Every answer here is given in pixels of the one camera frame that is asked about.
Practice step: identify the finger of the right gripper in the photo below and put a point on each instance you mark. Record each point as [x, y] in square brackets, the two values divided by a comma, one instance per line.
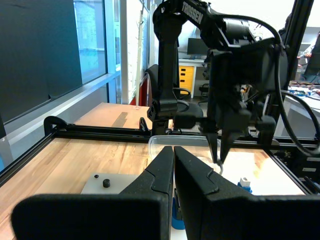
[212, 146]

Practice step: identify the black computer monitor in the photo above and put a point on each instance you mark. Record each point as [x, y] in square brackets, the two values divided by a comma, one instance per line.
[196, 47]

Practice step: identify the black block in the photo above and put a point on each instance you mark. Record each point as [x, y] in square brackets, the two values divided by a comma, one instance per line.
[106, 183]

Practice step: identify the black frame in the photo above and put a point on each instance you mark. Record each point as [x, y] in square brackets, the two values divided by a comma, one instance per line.
[95, 130]

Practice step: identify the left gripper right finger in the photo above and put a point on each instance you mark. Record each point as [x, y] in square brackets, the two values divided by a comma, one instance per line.
[245, 217]

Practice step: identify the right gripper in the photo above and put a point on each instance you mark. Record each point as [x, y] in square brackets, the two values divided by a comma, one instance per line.
[247, 70]

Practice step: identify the window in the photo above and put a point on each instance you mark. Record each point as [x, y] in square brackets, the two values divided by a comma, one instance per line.
[90, 40]

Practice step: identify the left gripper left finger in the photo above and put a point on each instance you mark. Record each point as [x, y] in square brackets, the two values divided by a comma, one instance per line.
[100, 215]

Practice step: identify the black office chair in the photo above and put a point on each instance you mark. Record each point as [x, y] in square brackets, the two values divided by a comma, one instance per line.
[152, 82]

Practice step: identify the white task board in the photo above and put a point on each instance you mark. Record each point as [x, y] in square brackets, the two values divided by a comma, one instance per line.
[117, 183]

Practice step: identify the clear plastic container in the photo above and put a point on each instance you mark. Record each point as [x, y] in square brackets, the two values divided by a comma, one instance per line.
[160, 143]

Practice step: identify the blue socket block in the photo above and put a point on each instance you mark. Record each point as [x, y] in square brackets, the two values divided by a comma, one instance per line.
[244, 186]
[178, 220]

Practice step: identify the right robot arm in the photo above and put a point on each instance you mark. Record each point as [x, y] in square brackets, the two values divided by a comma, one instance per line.
[167, 62]

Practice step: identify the person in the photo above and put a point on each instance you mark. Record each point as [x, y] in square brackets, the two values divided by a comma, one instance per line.
[313, 62]

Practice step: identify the yellow drawer cabinet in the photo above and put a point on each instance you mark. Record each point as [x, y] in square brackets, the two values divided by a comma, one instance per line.
[186, 80]

